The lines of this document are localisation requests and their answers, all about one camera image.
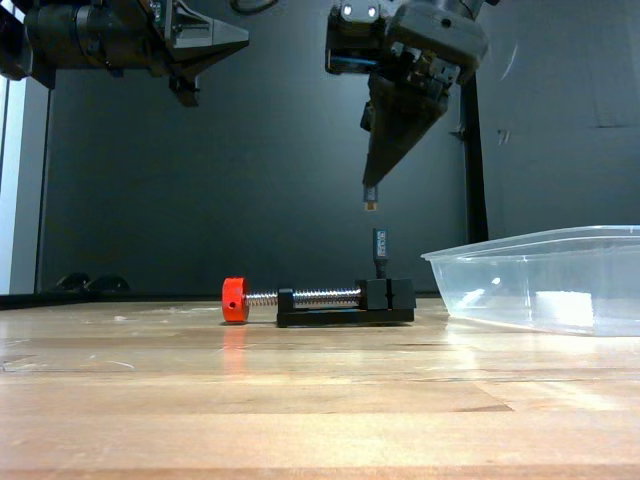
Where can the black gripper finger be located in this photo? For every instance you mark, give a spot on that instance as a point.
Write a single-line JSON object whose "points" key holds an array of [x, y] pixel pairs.
{"points": [[400, 120], [367, 116], [205, 60], [227, 34]]}

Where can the small USB-C connector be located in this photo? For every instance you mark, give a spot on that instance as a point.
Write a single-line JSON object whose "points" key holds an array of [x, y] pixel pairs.
{"points": [[370, 197]]}

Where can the clear plastic container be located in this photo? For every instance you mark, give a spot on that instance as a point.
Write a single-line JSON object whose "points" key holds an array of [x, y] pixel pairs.
{"points": [[525, 290]]}

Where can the black vise with red knob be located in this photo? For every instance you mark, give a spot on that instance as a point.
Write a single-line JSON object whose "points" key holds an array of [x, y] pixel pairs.
{"points": [[385, 300]]}

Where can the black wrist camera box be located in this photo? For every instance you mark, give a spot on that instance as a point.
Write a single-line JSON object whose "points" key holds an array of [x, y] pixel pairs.
{"points": [[350, 32]]}

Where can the black frame corner bracket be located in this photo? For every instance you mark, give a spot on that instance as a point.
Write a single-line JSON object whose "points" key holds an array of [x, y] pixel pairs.
{"points": [[74, 282], [110, 283]]}

